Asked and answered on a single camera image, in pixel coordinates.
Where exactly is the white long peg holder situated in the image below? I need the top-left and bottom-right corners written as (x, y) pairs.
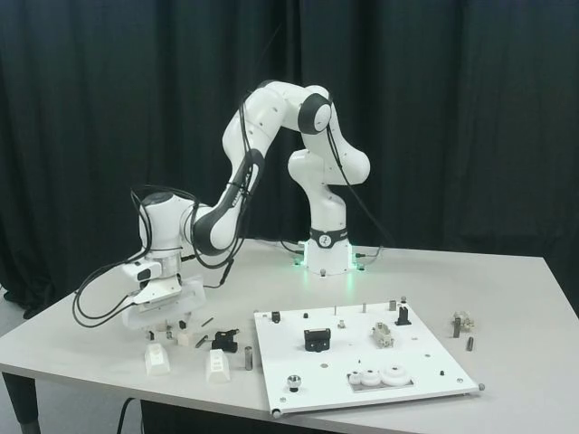
top-left (204, 348), bottom-right (234, 385)
top-left (143, 342), bottom-right (173, 377)

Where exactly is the black hanging arm cable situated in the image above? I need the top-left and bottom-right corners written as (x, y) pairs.
top-left (324, 100), bottom-right (395, 255)

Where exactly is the black curtain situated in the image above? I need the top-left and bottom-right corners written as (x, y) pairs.
top-left (0, 0), bottom-right (579, 313)

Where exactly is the white task board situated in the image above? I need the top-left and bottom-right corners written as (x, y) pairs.
top-left (253, 299), bottom-right (486, 416)

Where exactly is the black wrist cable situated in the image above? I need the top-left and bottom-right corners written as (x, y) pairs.
top-left (72, 259), bottom-right (153, 328)

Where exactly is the white large gear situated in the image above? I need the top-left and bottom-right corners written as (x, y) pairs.
top-left (380, 364), bottom-right (411, 388)

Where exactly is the black base cable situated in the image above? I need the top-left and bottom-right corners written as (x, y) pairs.
top-left (354, 245), bottom-right (385, 264)
top-left (279, 239), bottom-right (309, 265)

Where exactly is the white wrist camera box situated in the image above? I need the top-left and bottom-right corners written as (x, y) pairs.
top-left (120, 259), bottom-right (163, 285)

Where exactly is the dark table leg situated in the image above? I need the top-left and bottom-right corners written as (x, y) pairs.
top-left (0, 372), bottom-right (38, 434)

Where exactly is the black D-SUB plug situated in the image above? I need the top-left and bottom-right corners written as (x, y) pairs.
top-left (211, 329), bottom-right (241, 354)

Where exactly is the beige metal waterproof plug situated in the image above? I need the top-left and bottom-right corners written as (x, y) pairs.
top-left (451, 310), bottom-right (474, 335)

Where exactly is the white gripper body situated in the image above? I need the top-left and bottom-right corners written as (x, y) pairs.
top-left (119, 278), bottom-right (208, 332)

